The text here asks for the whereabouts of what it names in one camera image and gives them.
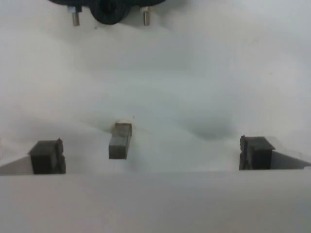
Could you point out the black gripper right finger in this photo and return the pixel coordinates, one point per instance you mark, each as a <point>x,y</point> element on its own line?
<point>255,154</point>

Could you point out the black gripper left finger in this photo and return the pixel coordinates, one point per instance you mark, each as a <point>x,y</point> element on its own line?
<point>47,157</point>

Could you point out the metal square peg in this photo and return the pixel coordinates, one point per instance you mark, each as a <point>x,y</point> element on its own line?
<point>119,145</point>

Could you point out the white task board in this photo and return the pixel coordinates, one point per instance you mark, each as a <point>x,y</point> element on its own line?
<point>170,72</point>

